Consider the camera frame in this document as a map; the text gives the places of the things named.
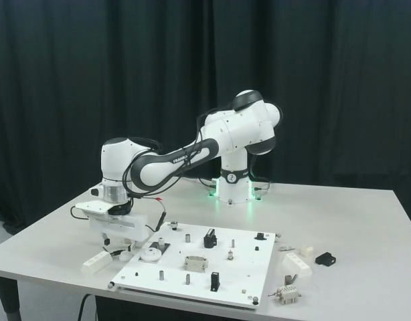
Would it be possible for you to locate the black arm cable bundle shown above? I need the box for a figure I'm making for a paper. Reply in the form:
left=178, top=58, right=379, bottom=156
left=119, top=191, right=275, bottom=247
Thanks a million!
left=122, top=106, right=233, bottom=201

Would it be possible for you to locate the white large gear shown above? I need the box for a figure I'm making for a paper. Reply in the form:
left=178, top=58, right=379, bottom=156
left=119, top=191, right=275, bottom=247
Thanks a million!
left=140, top=248, right=161, bottom=265

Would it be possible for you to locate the black plug block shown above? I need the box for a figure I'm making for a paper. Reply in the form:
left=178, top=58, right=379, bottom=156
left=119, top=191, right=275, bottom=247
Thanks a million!
left=315, top=252, right=339, bottom=267

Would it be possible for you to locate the long white peg holder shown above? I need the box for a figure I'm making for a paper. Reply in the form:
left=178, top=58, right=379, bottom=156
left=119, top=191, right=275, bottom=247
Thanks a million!
left=81, top=252, right=113, bottom=276

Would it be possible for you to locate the white task board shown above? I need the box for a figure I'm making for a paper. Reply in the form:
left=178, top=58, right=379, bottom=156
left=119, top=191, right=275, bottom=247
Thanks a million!
left=106, top=221, right=282, bottom=307

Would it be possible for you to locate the beige multi-pin plug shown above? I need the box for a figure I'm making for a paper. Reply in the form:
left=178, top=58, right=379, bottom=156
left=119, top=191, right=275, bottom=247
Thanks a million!
left=267, top=285, right=302, bottom=306

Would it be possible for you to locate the flat white mounting plate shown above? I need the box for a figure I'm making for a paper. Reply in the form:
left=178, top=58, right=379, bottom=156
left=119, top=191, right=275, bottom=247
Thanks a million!
left=74, top=201, right=110, bottom=215

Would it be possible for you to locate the black Ethernet plug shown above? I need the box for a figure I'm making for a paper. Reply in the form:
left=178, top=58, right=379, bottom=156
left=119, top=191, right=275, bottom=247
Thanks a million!
left=203, top=228, right=218, bottom=249

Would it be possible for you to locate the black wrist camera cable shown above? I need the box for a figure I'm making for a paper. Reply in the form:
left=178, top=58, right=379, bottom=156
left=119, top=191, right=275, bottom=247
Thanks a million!
left=70, top=205, right=92, bottom=222

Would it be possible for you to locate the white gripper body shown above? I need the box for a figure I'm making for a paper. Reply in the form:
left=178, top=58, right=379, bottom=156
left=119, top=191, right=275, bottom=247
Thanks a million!
left=88, top=215, right=151, bottom=243

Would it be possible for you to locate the dark table leg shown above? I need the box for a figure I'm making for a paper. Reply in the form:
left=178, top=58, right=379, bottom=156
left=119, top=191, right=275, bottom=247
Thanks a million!
left=0, top=276, right=19, bottom=321

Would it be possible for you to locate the black cable under table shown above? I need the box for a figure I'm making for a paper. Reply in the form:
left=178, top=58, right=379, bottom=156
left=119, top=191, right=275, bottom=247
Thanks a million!
left=78, top=294, right=96, bottom=321

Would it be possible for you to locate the white holder with holes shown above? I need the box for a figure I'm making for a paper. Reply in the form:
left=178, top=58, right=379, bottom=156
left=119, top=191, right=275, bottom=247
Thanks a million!
left=281, top=253, right=313, bottom=279

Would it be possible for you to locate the black curtain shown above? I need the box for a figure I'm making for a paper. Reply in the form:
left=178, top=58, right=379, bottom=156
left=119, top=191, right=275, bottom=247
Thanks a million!
left=0, top=0, right=411, bottom=235

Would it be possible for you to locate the black rod with red tag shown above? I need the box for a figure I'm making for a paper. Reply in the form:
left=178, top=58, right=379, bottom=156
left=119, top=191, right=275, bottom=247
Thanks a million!
left=137, top=196, right=167, bottom=232

